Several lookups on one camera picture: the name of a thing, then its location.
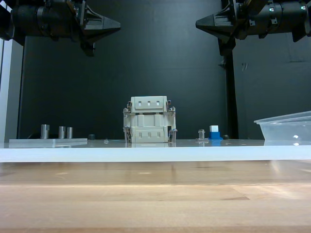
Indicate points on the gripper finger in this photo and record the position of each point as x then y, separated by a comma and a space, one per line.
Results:
107, 32
99, 23
218, 23
211, 32

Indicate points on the grey HAN10-E connector insert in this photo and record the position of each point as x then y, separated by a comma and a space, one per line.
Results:
148, 103

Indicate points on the grey connector base housing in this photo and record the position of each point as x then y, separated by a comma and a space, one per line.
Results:
150, 134

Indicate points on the blue socket with white cube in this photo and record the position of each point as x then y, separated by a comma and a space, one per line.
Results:
215, 136

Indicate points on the black board screw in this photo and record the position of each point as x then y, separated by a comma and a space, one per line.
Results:
225, 137
91, 137

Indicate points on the clear plastic tub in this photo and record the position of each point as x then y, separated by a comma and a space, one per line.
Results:
286, 131

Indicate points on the aluminium plate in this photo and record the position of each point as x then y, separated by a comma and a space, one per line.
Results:
36, 142

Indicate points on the white board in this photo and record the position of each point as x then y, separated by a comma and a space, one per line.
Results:
155, 154

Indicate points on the black metal frame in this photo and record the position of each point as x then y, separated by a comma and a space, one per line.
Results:
229, 97

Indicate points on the slim steel post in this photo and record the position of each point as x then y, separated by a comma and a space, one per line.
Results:
70, 133
62, 133

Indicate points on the wide steel post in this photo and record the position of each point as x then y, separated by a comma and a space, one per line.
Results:
45, 132

